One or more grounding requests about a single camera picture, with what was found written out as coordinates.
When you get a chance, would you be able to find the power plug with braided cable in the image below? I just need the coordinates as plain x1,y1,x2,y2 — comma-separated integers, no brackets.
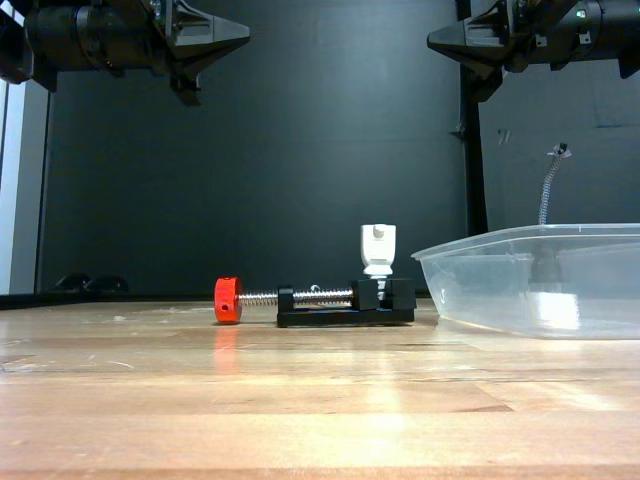
529,142,581,326

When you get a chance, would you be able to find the clear plastic tub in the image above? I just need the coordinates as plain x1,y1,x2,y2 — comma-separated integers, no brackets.
410,222,640,342

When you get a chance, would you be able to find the white power receptacle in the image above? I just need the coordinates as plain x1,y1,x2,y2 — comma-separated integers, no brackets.
359,223,400,282

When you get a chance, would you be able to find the black clamp with red knob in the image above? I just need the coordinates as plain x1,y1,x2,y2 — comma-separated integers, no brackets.
213,275,417,330

